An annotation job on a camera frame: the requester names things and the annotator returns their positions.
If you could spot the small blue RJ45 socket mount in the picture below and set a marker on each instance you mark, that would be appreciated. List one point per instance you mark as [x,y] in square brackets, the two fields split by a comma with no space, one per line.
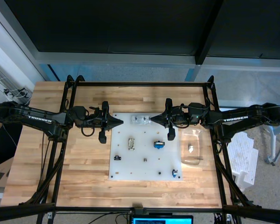
[174,175]

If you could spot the white task board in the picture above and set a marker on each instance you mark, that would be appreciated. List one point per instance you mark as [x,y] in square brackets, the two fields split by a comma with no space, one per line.
[140,168]

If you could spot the loose white silver plug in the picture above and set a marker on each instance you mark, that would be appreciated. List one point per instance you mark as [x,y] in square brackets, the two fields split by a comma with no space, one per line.
[190,148]

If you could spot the brown cardboard sheet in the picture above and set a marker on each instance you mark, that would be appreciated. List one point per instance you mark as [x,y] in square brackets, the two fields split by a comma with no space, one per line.
[0,172]

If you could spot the white foam packing block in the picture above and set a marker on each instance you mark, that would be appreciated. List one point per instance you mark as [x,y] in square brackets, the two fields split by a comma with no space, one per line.
[242,158]

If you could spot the clear plastic tub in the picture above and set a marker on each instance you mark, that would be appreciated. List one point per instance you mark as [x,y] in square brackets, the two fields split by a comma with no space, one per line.
[193,137]

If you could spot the grey metal stand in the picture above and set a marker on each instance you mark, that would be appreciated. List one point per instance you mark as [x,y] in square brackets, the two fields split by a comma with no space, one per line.
[272,144]

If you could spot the black metal frame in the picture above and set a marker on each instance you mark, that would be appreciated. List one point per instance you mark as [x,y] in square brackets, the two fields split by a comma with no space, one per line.
[140,84]

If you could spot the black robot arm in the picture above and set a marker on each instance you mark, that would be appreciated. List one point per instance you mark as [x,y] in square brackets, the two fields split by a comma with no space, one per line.
[235,117]
[37,117]

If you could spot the black clamp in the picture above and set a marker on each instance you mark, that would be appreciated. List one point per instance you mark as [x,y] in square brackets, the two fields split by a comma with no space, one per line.
[117,157]

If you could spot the clear acrylic block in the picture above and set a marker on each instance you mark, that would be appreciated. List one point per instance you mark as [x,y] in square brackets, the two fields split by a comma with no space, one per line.
[141,120]

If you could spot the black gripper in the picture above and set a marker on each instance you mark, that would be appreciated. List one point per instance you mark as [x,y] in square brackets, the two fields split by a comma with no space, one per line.
[96,117]
[180,116]

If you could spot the laptop screen with blue edge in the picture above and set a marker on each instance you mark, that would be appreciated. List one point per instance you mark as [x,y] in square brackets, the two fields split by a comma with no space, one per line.
[161,220]

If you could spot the small table camera box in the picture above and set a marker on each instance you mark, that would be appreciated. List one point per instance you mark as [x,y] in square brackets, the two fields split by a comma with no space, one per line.
[138,207]

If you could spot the blue and black socket mount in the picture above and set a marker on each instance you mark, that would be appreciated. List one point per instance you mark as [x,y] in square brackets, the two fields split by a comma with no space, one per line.
[158,144]

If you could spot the beige rectangular connector housing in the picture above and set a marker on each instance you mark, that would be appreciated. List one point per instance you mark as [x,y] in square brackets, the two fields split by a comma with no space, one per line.
[131,144]

